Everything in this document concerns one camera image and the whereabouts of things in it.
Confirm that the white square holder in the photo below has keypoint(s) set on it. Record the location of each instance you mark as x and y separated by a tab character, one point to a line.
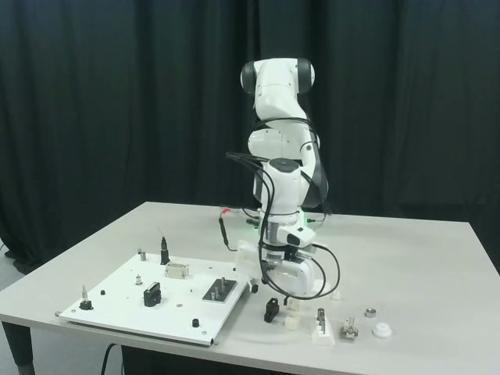
293	323
295	307

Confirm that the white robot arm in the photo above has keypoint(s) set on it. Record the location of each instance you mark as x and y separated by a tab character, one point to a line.
279	97

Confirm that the white peg holder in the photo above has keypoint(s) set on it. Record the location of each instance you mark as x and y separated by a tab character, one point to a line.
323	336

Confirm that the thin black rod red tag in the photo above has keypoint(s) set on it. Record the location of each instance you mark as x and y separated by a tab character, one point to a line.
223	230

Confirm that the dark table leg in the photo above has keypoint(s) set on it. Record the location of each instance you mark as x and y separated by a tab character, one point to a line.
17	347

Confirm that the metal peg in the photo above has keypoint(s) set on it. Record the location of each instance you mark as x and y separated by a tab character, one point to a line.
322	315

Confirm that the black upright plug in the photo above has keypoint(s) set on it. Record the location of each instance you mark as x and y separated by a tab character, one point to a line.
165	252

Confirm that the black D-SUB plug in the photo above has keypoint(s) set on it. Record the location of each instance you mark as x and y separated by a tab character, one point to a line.
272	310

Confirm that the white task board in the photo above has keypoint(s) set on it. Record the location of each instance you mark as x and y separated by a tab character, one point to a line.
125	308

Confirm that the black curtain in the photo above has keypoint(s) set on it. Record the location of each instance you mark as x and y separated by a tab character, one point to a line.
117	97

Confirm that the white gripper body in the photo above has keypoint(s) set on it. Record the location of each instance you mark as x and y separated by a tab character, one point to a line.
308	281

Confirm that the metal rectangular plug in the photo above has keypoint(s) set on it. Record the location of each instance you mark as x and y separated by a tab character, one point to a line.
349	329

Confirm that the white small gear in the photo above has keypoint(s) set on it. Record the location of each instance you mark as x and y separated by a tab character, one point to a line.
382	331

